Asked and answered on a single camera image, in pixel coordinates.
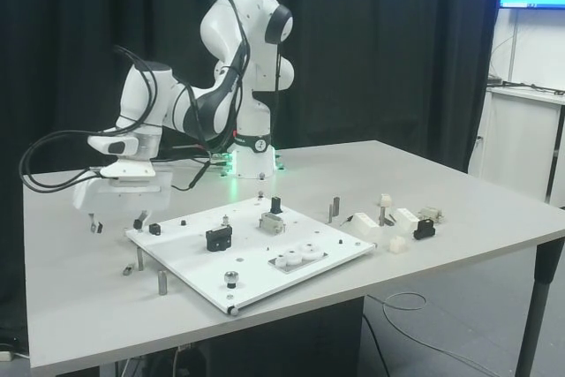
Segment black control cabinet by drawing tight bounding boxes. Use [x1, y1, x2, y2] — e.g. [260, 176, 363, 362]
[193, 295, 367, 377]

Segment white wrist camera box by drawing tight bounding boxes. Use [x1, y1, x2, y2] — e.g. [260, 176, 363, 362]
[87, 134, 140, 157]

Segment grey metal rectangular connector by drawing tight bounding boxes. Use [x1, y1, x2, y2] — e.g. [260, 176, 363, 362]
[259, 212, 288, 235]
[418, 205, 445, 222]

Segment black stepped plug block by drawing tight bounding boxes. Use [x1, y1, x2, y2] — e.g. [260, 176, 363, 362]
[205, 226, 234, 253]
[413, 216, 436, 241]

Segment black table leg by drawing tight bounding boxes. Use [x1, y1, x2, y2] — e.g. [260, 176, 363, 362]
[515, 235, 560, 377]

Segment flat white mount plate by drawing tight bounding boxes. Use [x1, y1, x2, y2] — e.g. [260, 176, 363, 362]
[97, 163, 156, 180]

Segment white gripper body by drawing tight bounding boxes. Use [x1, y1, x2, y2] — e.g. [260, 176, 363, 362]
[72, 172, 172, 216]

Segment grey floor cable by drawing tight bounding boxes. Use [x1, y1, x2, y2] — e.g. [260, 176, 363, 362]
[365, 291, 522, 377]

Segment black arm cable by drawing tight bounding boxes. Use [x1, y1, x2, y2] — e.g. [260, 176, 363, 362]
[112, 0, 283, 192]

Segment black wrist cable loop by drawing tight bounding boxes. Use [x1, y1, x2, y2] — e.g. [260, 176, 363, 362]
[19, 128, 118, 188]

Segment white cabinet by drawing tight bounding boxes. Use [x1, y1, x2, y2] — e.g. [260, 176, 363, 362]
[467, 84, 565, 210]

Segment white large gear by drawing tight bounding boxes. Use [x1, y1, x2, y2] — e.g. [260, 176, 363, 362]
[298, 242, 324, 262]

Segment white task board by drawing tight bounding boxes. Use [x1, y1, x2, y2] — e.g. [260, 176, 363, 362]
[124, 193, 377, 317]

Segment black curtain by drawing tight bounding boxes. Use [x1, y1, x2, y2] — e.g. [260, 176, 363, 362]
[0, 0, 509, 354]

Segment long white holder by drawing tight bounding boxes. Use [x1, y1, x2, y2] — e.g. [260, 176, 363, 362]
[346, 212, 380, 237]
[394, 207, 419, 231]

